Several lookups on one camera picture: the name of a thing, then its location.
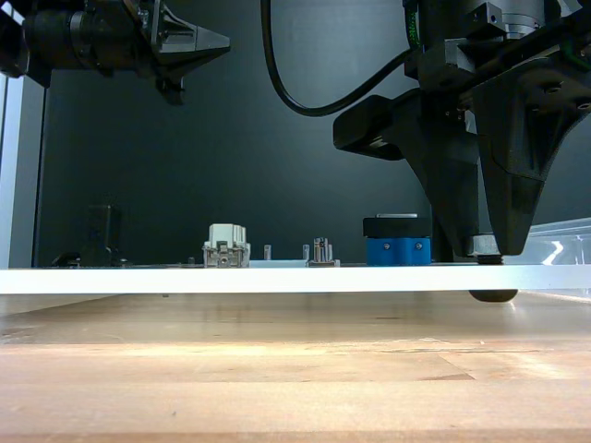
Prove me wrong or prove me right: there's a black clamp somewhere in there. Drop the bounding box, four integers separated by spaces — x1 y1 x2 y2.
51 204 135 269

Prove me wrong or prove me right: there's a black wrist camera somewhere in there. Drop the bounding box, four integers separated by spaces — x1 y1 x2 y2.
332 94 408 162

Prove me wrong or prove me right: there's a white board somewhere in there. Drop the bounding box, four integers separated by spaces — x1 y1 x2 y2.
0 262 591 296

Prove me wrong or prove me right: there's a small silver connector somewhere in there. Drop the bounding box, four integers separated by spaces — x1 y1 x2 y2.
305 236 342 269

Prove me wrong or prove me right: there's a beige connector housing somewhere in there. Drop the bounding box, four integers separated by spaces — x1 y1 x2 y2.
200 223 253 269

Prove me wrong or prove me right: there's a clear plastic tub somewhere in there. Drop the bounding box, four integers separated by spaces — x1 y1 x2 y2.
524 216 591 299

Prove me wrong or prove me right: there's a black rubber foot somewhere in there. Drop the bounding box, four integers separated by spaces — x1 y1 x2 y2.
469 289 519 304

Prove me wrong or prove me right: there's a silver hex nut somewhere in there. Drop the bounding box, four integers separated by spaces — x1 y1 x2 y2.
468 233 503 257

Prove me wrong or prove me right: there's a clear bar with pins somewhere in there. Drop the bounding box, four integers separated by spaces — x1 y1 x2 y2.
248 243 343 269

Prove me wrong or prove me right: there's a black connector with silver shell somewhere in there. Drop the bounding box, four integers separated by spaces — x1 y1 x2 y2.
361 211 433 241

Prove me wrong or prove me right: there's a blue mount block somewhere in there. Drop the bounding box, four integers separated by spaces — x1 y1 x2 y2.
364 236 433 268

